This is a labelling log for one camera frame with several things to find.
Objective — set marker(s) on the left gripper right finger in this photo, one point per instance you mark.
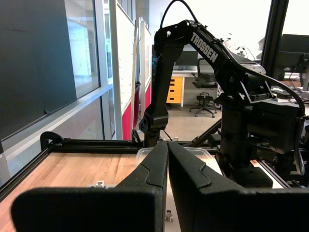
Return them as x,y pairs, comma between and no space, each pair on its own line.
241,212

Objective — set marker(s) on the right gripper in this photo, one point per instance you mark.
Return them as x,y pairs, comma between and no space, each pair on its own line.
241,166

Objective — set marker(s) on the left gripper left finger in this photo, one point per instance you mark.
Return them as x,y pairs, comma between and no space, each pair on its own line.
96,210

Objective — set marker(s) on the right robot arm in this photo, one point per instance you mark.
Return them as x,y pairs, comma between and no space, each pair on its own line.
166,72

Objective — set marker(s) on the white task board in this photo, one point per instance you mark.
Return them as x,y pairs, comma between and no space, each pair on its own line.
172,203

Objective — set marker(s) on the clear plastic container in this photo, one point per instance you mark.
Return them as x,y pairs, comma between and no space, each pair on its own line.
142,154

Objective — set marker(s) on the black office chair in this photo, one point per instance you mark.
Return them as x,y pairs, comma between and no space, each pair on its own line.
204,82

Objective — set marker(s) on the yellow drawer cabinet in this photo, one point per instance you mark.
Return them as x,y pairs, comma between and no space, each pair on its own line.
176,91

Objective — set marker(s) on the black computer monitor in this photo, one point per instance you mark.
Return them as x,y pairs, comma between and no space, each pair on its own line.
188,59
294,48

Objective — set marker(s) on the white and red partition panel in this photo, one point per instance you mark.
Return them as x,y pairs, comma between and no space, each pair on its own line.
146,72
124,72

